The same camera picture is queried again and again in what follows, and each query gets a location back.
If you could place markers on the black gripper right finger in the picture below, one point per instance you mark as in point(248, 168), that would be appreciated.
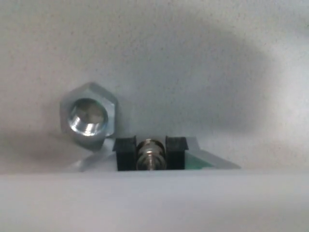
point(176, 154)

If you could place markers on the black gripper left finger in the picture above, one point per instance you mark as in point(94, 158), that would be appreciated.
point(125, 154)

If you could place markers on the white task board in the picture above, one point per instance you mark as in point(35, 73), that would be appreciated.
point(169, 60)

